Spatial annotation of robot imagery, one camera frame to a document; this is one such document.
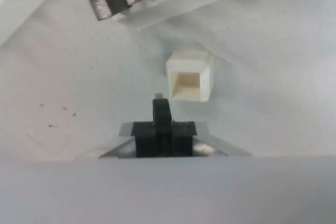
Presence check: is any white holder block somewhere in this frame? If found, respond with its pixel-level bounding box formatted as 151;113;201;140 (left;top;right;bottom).
0;0;59;46

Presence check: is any black USB plug grey cable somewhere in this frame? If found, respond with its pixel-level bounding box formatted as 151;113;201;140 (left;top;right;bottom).
152;92;173;156

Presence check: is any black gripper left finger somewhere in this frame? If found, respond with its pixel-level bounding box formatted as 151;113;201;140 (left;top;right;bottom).
99;121;158;159

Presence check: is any small white plug holder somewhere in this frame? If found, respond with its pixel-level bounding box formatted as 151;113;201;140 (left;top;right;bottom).
165;50;215;103

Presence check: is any largest metal square peg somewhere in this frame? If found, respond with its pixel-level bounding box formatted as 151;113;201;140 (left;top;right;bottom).
86;0;132;22

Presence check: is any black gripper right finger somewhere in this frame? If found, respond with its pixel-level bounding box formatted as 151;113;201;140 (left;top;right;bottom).
172;121;253;157

